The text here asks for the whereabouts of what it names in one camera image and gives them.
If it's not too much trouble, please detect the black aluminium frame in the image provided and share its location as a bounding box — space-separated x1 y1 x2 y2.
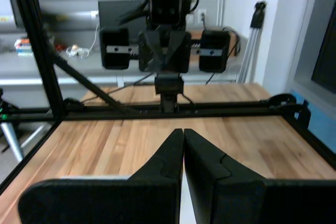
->
0 0 336 201

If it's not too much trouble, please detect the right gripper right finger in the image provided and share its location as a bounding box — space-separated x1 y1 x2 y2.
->
183 129 336 224

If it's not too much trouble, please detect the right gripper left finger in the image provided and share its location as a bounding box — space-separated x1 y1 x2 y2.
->
17 129 184 224

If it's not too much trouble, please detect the black monitor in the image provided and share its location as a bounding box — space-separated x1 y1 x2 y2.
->
98 0 148 29

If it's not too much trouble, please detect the stack of colourful boxes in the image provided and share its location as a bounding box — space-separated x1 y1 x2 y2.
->
14 39 34 57

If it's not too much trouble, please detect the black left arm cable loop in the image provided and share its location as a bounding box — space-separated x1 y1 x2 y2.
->
117 0 152 25

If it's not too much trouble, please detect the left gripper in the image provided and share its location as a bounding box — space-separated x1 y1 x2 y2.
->
99 27 231 73

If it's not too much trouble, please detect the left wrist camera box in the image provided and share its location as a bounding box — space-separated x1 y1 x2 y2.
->
149 0 184 25

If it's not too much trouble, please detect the grey metal table leg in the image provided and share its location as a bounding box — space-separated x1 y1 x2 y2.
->
0 121 25 162

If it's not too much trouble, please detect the white tripod black head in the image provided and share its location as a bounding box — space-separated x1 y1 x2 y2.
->
239 1 268 83

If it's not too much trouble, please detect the brown wooden box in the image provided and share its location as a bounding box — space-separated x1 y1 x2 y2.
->
190 30 239 57

